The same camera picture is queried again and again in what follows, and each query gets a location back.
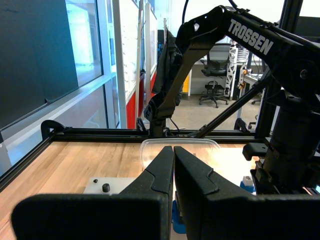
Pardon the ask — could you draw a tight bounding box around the white lattice stand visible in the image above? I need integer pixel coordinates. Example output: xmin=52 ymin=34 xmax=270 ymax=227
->
xmin=224 ymin=41 xmax=250 ymax=99

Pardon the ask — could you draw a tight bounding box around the black hanging jacket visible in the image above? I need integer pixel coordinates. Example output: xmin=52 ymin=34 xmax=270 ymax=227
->
xmin=151 ymin=29 xmax=185 ymax=107

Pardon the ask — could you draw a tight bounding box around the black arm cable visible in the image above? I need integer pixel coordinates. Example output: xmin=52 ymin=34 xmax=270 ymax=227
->
xmin=181 ymin=0 xmax=191 ymax=25

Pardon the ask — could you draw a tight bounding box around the blue clamp with black cap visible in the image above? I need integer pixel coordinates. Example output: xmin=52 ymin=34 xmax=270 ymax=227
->
xmin=171 ymin=198 xmax=187 ymax=235

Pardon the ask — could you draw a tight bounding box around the black aluminium frame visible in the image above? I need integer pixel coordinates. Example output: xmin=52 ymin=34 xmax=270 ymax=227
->
xmin=0 ymin=0 xmax=320 ymax=193

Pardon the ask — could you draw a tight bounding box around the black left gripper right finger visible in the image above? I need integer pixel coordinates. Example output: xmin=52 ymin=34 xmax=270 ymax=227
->
xmin=174 ymin=146 xmax=320 ymax=240

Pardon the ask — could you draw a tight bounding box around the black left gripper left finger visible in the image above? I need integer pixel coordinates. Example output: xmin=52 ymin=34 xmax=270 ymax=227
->
xmin=10 ymin=146 xmax=175 ymax=240

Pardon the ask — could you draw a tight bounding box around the red wall panel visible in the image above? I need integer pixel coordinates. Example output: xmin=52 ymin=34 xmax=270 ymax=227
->
xmin=125 ymin=71 xmax=158 ymax=130

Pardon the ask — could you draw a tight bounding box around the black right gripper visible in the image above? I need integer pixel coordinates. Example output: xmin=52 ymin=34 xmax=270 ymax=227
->
xmin=241 ymin=143 xmax=320 ymax=196

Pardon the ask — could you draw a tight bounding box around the yellow cabinet panel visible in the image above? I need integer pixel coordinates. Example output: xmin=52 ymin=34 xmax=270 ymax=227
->
xmin=183 ymin=74 xmax=191 ymax=94

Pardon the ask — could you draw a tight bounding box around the clear plastic tub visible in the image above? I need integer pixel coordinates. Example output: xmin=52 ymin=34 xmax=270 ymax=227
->
xmin=139 ymin=138 xmax=221 ymax=173

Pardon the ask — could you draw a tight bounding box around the small blue white socket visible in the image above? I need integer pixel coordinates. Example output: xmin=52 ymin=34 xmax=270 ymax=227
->
xmin=239 ymin=175 xmax=258 ymax=196

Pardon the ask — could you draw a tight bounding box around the black office chair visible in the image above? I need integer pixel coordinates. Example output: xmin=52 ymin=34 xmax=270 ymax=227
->
xmin=199 ymin=42 xmax=233 ymax=109

